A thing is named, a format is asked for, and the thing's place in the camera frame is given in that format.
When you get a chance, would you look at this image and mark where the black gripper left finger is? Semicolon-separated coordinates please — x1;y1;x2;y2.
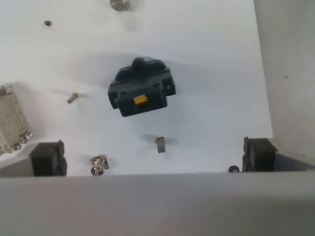
0;139;68;177

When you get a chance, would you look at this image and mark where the metal BNC plug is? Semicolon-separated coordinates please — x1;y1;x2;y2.
90;163;106;177

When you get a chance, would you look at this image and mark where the black D-SUB plug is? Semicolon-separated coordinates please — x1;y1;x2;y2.
107;57;177;118

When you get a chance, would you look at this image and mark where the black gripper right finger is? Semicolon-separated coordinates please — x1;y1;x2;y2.
242;136;315;173

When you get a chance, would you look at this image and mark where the white task board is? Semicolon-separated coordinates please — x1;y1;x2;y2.
0;0;274;177

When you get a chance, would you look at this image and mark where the metal round peg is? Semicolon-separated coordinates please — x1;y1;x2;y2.
109;0;130;11

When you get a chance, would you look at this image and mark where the small metal peg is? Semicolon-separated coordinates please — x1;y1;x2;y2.
66;91;80;104

